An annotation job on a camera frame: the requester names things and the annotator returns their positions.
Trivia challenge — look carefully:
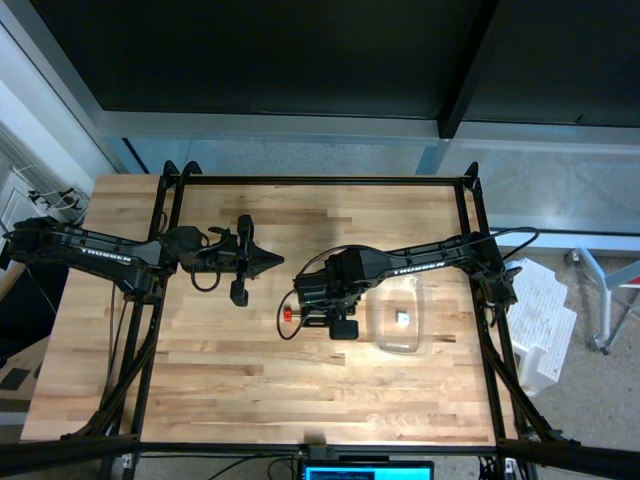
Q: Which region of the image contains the black vise with orange knob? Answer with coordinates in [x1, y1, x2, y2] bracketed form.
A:
[283, 306, 332, 330]

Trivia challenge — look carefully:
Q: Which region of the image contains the gripper black cable loop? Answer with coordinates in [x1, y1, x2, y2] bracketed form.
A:
[190, 264, 223, 294]
[276, 288, 307, 343]

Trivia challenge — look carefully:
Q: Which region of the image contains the black and white cable bundle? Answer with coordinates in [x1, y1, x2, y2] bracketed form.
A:
[27, 185, 90, 212]

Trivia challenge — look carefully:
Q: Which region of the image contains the black metal frame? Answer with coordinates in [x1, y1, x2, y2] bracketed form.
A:
[0, 159, 640, 480]

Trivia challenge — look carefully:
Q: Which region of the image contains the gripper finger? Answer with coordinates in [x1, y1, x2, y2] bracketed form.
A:
[249, 243, 285, 261]
[249, 259, 285, 277]

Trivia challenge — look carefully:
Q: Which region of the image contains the laptop screen with blue edge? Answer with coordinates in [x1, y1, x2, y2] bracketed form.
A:
[298, 459, 435, 480]

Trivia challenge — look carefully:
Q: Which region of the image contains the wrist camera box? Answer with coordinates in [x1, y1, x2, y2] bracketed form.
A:
[293, 272, 332, 308]

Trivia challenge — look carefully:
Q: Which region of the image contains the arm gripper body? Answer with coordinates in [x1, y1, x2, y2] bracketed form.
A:
[197, 214, 255, 307]
[327, 287, 363, 342]

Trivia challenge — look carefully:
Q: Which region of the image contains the grey metal chair frame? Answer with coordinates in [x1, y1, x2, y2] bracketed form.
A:
[564, 247, 640, 357]

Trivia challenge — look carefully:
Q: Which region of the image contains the arm shoulder cable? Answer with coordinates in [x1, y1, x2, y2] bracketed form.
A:
[487, 226, 542, 262]

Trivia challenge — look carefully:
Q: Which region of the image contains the clear plastic tub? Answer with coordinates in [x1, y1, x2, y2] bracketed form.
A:
[368, 278, 436, 358]

